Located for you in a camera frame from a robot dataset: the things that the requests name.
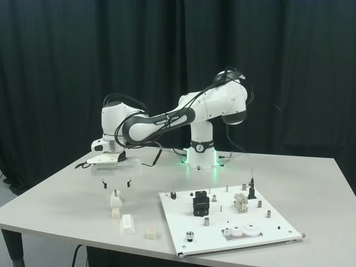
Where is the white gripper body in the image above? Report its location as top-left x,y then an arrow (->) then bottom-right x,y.
93,159 -> 142,179

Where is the white long peg holder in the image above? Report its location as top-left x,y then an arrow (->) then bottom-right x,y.
118,213 -> 137,236
110,190 -> 124,208

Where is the flat white mounting plate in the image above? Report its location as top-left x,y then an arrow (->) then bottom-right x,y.
86,154 -> 125,165

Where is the white task board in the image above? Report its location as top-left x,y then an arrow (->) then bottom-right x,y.
157,182 -> 306,256

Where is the black D-SUB plug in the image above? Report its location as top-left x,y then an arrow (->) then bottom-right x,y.
191,190 -> 210,217

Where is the dark table leg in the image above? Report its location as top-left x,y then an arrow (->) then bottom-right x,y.
1,229 -> 23,267

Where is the beige connector block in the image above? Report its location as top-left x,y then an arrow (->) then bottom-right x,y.
233,192 -> 249,215

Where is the black plug with thin pin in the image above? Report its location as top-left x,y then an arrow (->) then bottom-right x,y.
247,168 -> 258,200

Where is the black curtain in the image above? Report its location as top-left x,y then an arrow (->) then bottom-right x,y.
0,0 -> 356,192

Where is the white large gear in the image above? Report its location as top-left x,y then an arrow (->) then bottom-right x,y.
242,222 -> 261,238

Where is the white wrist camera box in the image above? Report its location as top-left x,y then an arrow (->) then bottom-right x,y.
90,140 -> 106,153

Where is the black floor cable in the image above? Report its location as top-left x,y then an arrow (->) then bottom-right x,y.
73,244 -> 87,267

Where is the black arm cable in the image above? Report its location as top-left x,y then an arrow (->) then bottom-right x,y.
103,65 -> 282,153

